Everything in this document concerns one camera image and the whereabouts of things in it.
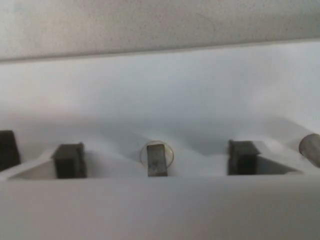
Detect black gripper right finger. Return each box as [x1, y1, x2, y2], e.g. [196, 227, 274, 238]
[226, 139, 305, 176]

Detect white task board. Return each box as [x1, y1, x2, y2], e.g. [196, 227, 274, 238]
[0, 40, 320, 179]

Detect large dark square peg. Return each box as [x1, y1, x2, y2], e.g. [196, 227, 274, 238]
[0, 129, 21, 173]

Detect thin metal round peg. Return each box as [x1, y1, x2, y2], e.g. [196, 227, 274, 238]
[298, 133, 320, 169]

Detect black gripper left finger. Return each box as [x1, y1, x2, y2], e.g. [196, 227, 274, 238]
[6, 142, 88, 180]

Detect small metal square peg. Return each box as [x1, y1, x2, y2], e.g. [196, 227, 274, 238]
[146, 142, 169, 178]

